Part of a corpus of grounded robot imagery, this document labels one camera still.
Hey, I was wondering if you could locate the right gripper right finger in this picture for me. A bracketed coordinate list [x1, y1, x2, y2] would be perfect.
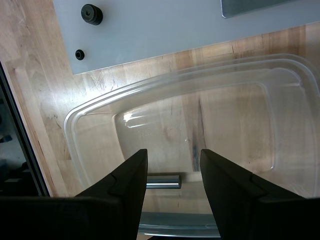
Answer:
[200, 149, 320, 240]

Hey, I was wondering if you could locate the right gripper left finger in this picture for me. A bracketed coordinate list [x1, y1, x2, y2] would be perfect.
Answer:
[0, 149, 148, 240]

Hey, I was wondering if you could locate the large steel cylinder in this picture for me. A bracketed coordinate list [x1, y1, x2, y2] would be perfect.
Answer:
[146, 174, 182, 190]

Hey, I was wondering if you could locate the clear plastic tub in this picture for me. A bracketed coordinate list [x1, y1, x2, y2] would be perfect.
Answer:
[63, 53, 320, 238]

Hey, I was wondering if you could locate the white board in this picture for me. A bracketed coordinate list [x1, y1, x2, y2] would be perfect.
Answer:
[52, 0, 320, 75]

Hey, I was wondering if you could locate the black round knob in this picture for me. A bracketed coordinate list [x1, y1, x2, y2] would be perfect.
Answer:
[80, 3, 104, 26]

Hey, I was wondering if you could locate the black table frame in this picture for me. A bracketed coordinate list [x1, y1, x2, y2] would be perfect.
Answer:
[0, 59, 50, 198]

